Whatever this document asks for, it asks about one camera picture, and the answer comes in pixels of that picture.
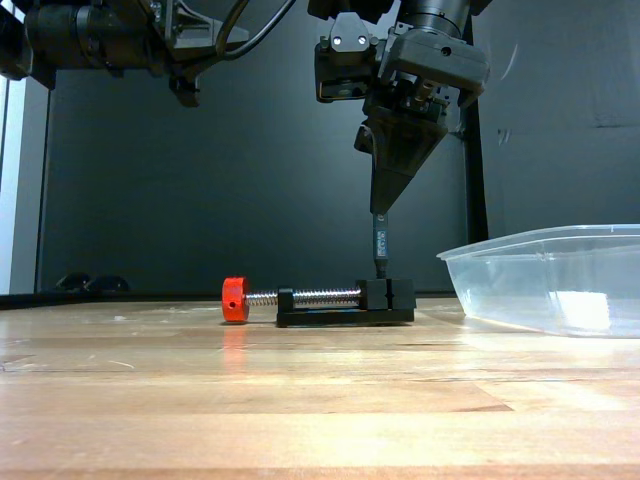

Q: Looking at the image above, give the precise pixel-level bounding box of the clear plastic container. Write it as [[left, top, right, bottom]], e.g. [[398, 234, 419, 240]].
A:
[[435, 223, 640, 341]]

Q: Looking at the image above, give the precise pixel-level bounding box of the black vise with orange knob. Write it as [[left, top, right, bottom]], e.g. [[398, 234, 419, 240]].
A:
[[221, 276, 417, 330]]

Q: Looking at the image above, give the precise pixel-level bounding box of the small white block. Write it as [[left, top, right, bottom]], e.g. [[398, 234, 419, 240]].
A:
[[554, 289, 611, 331]]

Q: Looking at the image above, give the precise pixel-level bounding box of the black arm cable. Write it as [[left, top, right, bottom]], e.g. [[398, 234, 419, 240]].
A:
[[214, 0, 299, 57]]

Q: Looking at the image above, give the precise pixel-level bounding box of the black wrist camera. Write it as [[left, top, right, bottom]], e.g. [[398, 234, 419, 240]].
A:
[[313, 12, 381, 105]]

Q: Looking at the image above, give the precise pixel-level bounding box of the black looped cable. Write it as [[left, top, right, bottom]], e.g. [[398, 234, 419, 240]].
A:
[[54, 272, 94, 294]]

